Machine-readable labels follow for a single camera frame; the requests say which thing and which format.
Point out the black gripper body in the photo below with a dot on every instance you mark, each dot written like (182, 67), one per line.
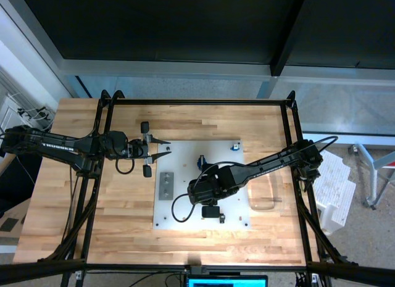
(147, 171)
(210, 212)

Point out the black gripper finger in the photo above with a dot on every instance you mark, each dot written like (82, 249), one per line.
(157, 141)
(157, 157)

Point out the small black connector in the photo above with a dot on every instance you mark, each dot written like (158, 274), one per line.
(222, 219)

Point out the white mounting board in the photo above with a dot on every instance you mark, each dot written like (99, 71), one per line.
(234, 213)

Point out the grey metal clamp block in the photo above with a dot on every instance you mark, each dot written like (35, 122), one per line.
(162, 191)

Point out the blue round plug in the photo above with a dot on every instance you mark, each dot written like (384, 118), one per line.
(200, 162)

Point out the clear plastic tub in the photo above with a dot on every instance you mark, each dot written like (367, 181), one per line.
(265, 203)

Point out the small blue white clamp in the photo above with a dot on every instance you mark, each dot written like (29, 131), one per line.
(235, 146)

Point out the blue laptop screen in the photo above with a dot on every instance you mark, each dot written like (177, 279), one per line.
(225, 283)

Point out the brown cardboard box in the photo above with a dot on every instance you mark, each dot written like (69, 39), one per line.
(14, 211)

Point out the black aluminium frame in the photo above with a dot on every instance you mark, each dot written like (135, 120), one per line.
(154, 101)

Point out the black table-level camera box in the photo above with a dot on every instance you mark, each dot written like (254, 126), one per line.
(195, 268)

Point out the white frame bracket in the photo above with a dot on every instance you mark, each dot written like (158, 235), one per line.
(78, 275)
(314, 277)

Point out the grey metal cart frame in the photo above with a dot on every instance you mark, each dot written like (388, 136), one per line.
(373, 182)

